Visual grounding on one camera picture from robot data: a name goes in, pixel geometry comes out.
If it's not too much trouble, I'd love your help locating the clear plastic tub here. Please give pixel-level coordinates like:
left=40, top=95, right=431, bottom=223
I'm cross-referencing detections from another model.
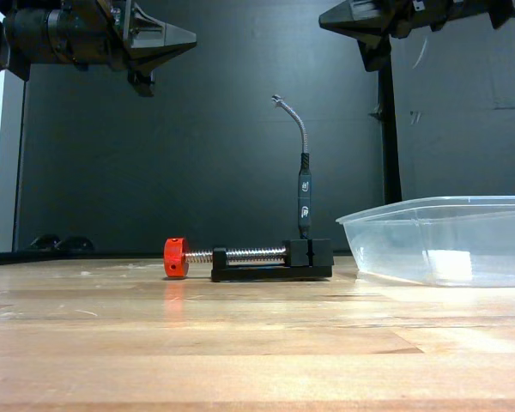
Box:
left=335, top=195, right=515, bottom=288

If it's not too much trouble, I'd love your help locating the black vise with orange knob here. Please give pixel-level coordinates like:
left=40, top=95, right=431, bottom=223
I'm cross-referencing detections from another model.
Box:
left=162, top=237, right=335, bottom=283

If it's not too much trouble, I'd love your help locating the small white block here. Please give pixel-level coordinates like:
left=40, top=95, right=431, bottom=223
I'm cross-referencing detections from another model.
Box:
left=426, top=250, right=474, bottom=282

